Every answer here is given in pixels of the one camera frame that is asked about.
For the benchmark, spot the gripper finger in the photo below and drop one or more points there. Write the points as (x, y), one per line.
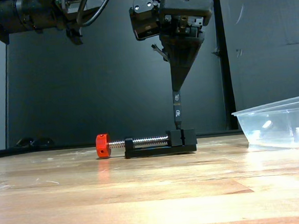
(181, 58)

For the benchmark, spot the black vise with orange knob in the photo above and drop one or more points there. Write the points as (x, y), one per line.
(182, 140)

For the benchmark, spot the clear plastic tub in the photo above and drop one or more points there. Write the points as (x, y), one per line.
(269, 134)

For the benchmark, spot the black aluminium frame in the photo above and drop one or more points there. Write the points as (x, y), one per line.
(224, 60)

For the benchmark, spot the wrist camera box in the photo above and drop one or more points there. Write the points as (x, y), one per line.
(143, 27)

